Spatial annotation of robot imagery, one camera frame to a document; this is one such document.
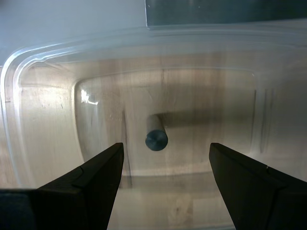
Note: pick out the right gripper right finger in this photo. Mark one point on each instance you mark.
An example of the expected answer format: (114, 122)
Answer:
(259, 201)

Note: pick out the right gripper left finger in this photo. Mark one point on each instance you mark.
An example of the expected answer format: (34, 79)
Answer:
(84, 198)

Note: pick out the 16mm metal cylinder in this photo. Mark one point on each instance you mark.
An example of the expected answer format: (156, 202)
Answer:
(156, 141)

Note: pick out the clear plastic tub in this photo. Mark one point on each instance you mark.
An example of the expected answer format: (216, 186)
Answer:
(216, 95)

